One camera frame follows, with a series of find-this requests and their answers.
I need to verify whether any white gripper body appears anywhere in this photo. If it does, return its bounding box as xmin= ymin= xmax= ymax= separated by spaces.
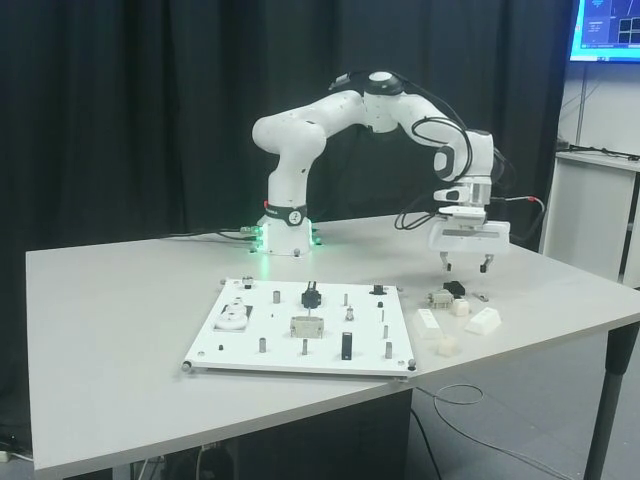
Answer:
xmin=426 ymin=218 xmax=512 ymax=254

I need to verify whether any wide white holder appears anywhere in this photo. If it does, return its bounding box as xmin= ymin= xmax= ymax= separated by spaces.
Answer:
xmin=463 ymin=306 xmax=502 ymax=336

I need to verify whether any long flat white holder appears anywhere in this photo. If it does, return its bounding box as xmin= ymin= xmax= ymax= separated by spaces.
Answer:
xmin=415 ymin=308 xmax=444 ymax=342

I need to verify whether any white cabinet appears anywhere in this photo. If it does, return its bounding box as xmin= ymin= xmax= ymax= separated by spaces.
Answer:
xmin=538 ymin=148 xmax=640 ymax=290

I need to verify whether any black table leg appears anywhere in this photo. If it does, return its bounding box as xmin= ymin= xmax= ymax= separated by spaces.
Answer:
xmin=584 ymin=327 xmax=630 ymax=480

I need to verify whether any white task board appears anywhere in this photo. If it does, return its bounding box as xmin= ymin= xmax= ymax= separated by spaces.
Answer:
xmin=180 ymin=278 xmax=419 ymax=384

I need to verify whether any white large gear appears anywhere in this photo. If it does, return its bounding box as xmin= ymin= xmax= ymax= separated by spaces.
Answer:
xmin=215 ymin=308 xmax=250 ymax=333

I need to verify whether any black table underframe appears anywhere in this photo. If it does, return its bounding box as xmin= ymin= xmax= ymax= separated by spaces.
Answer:
xmin=128 ymin=384 xmax=419 ymax=480

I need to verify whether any blue screen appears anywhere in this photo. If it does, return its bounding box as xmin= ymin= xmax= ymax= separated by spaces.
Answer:
xmin=568 ymin=0 xmax=640 ymax=64

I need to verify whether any black curtain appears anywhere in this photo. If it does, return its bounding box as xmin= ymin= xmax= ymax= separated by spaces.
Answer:
xmin=0 ymin=0 xmax=569 ymax=261

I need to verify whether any black cable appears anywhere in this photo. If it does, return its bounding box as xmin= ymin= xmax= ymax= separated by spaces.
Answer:
xmin=164 ymin=227 xmax=262 ymax=242
xmin=394 ymin=201 xmax=442 ymax=230
xmin=410 ymin=115 xmax=474 ymax=184
xmin=329 ymin=69 xmax=509 ymax=174

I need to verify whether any grey cable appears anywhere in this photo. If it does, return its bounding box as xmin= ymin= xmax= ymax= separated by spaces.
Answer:
xmin=431 ymin=383 xmax=640 ymax=474

